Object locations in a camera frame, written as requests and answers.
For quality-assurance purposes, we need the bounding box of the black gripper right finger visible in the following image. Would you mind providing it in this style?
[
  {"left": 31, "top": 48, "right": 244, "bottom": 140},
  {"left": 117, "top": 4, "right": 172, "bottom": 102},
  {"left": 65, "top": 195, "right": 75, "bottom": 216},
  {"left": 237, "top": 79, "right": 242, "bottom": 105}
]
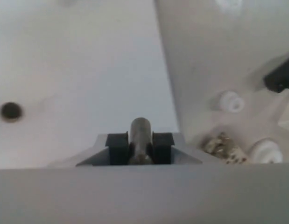
[{"left": 152, "top": 131, "right": 204, "bottom": 166}]

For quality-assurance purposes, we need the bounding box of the white task board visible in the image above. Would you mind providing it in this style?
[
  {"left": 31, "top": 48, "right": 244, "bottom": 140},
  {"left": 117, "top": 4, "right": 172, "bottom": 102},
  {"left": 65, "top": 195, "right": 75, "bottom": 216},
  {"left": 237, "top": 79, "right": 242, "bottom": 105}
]
[{"left": 0, "top": 0, "right": 186, "bottom": 169}]

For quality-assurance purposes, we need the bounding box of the metal round peg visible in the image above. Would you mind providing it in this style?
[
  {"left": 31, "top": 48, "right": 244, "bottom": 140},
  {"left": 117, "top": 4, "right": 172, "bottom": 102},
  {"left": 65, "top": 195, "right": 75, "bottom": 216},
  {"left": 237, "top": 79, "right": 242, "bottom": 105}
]
[{"left": 127, "top": 117, "right": 155, "bottom": 166}]

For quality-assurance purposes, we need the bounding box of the black plug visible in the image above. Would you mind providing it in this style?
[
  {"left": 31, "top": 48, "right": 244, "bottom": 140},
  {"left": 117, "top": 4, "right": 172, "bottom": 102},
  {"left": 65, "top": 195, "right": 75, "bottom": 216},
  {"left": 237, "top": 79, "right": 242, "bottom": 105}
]
[{"left": 262, "top": 55, "right": 289, "bottom": 94}]

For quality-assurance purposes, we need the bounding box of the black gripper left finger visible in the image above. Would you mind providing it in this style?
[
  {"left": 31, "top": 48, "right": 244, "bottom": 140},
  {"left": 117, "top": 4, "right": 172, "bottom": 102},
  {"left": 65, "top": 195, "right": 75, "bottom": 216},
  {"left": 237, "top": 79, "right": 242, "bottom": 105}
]
[{"left": 75, "top": 131, "right": 130, "bottom": 167}]

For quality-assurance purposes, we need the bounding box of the white small gear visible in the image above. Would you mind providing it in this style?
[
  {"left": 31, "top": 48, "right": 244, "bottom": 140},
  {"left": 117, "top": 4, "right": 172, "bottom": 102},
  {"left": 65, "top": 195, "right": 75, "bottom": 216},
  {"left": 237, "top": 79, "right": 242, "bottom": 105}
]
[
  {"left": 249, "top": 138, "right": 283, "bottom": 164},
  {"left": 218, "top": 90, "right": 245, "bottom": 114}
]

